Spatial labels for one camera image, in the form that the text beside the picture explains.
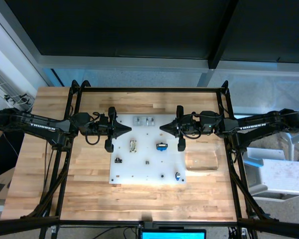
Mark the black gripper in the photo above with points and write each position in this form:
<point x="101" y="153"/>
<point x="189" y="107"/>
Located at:
<point x="181" y="129"/>
<point x="111" y="129"/>

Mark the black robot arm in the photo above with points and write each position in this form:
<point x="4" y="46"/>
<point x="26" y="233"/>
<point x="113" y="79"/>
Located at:
<point x="40" y="124"/>
<point x="251" y="127"/>

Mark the blue wide connector socket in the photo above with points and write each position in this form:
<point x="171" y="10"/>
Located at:
<point x="161" y="146"/>

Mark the grey rectangular connector housing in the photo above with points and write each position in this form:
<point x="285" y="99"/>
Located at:
<point x="132" y="146"/>

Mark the small black clamp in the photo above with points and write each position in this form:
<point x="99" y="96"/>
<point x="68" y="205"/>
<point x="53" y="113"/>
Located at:
<point x="118" y="160"/>

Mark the clear plastic tub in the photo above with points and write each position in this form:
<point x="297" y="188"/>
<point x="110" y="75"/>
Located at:
<point x="201" y="159"/>

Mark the white plastic board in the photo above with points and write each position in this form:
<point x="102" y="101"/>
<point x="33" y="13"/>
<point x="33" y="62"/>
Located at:
<point x="139" y="171"/>

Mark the blue rj45 socket holder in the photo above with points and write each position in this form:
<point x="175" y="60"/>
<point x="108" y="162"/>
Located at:
<point x="177" y="177"/>

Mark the laptop with blue screen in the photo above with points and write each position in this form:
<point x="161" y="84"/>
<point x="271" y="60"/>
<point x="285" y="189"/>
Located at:
<point x="173" y="234"/>

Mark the white step stool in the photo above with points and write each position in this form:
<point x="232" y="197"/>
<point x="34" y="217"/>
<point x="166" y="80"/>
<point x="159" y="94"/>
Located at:
<point x="281" y="174"/>

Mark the grey metal rack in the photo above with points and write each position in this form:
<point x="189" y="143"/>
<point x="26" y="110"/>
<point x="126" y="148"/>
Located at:
<point x="290" y="139"/>

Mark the brown cardboard box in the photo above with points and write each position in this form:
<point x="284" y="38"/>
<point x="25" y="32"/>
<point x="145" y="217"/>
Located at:
<point x="1" y="178"/>

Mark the black metal frame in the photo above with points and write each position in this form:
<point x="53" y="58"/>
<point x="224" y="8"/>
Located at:
<point x="149" y="88"/>

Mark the black vertical post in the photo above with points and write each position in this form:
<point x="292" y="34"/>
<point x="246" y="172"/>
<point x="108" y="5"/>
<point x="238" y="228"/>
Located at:
<point x="223" y="32"/>

